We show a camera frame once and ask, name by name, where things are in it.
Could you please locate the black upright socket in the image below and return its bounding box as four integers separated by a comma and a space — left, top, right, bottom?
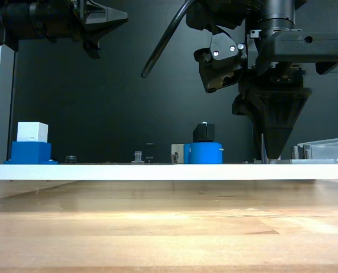
145, 143, 155, 164

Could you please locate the black block plug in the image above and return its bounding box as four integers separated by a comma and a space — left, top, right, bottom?
192, 121, 216, 142

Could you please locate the grey metal pin holder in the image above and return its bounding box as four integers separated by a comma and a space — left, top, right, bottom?
253, 158, 335, 165

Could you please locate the small clear connector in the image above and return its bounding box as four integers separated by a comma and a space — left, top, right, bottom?
131, 150, 146, 165

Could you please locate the blue square socket mount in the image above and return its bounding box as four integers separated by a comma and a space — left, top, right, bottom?
3, 141, 59, 166

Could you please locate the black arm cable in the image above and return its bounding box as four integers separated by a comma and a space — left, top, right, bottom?
140, 0, 197, 79

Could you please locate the beige connector housing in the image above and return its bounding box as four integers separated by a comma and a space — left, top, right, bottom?
171, 143, 186, 164

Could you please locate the silver 16mm metal cylinder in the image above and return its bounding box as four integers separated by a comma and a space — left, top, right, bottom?
259, 133, 277, 165

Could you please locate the white taskboard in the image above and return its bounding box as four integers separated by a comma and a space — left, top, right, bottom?
0, 163, 338, 181

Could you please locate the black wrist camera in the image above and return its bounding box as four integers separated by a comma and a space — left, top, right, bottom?
193, 32, 245, 94

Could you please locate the clear plastic tub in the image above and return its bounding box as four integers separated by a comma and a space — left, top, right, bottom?
296, 136, 338, 164

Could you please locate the blue round clamp mount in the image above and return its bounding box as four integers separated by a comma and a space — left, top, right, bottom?
184, 142, 224, 165

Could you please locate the white cube plug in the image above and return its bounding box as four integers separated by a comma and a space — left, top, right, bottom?
17, 122, 49, 143

